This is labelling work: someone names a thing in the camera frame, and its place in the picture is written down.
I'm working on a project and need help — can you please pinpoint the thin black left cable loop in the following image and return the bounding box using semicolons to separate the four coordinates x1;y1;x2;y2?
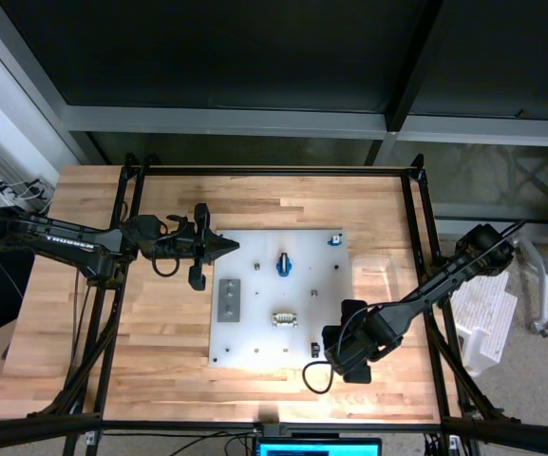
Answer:
151;251;180;278

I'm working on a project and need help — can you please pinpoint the laptop screen with blue edge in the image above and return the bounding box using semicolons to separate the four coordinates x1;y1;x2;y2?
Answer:
253;436;384;456

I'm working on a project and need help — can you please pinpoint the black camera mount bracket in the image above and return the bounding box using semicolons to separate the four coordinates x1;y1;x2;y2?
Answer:
259;416;285;438

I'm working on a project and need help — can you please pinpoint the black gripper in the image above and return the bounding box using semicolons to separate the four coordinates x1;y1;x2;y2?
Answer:
180;202;240;292
324;298;373;384

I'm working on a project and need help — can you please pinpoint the beige rectangular connector housing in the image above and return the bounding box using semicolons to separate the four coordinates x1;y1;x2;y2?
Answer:
271;311;300;330

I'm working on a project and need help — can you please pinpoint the grey bar holder block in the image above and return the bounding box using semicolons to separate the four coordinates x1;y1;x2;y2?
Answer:
217;277;243;325

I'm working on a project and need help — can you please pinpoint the thin black right cable loop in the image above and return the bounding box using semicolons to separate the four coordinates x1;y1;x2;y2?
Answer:
301;359;337;395

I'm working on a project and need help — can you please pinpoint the black aluminium frame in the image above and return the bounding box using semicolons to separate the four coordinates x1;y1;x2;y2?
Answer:
0;151;548;456

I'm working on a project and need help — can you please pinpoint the grey metal stool frame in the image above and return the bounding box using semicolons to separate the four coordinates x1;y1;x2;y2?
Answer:
515;235;548;339

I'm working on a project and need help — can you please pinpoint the black white cable bundle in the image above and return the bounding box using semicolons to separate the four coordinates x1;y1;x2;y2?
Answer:
0;178;49;203

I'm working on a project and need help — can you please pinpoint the white task board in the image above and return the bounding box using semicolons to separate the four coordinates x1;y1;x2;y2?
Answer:
208;228;354;371

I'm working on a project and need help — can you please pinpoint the clear plastic tub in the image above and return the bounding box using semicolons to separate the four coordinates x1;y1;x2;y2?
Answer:
350;254;399;308

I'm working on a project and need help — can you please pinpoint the thin black cable loop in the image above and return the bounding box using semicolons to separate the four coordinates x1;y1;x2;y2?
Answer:
301;359;337;395
151;251;180;278

